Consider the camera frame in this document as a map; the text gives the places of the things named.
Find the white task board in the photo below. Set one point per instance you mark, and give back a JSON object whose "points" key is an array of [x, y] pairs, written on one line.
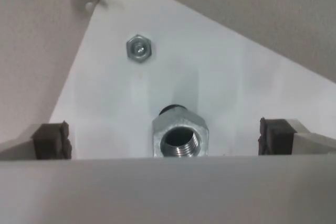
{"points": [[223, 90]]}

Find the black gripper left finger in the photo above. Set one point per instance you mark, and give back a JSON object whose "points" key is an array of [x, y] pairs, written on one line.
{"points": [[47, 142]]}

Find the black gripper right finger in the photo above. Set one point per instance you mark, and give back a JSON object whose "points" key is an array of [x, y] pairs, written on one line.
{"points": [[277, 140]]}

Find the metal bolt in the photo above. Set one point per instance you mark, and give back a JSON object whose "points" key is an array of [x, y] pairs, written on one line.
{"points": [[160, 129]]}

